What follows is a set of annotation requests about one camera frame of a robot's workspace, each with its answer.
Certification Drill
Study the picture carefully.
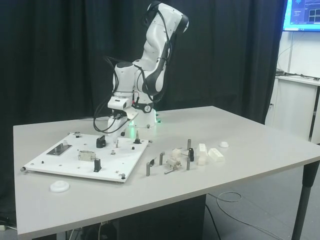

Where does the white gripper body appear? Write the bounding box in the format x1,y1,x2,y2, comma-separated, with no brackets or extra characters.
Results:
106,115,131,138

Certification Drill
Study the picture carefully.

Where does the clear Ethernet plug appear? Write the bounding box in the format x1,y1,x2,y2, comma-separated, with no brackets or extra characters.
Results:
166,157,183,171

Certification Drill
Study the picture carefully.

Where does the white task board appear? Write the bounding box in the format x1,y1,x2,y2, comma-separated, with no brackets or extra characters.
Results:
20,132,152,185

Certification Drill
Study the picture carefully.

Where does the white plug holder block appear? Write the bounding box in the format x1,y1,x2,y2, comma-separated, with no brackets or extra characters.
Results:
207,148,225,163
197,143,209,158

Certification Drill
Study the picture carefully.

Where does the white large gear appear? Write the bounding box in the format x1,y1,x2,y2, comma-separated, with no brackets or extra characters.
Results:
49,180,71,194

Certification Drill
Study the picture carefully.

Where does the black curtain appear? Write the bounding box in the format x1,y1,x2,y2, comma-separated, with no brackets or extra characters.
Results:
0,0,288,221

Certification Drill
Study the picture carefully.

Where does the white cabinet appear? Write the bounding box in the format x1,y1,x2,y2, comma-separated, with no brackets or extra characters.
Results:
264,74,320,145

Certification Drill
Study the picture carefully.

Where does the dark table leg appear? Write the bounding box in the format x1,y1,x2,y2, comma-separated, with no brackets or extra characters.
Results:
291,159,320,240

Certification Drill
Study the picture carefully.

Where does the blue screen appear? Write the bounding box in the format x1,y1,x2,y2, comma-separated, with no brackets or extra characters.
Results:
282,0,320,32

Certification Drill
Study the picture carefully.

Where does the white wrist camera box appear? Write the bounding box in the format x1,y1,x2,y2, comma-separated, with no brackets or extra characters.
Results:
107,96,131,111

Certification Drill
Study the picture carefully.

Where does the black cable loop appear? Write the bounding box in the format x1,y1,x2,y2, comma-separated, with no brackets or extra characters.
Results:
92,56,118,133

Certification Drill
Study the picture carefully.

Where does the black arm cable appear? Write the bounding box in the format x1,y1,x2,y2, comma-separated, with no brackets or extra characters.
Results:
142,2,176,101

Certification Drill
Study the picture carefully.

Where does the grey floor cable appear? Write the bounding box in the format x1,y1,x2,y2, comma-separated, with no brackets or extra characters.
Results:
207,191,296,240

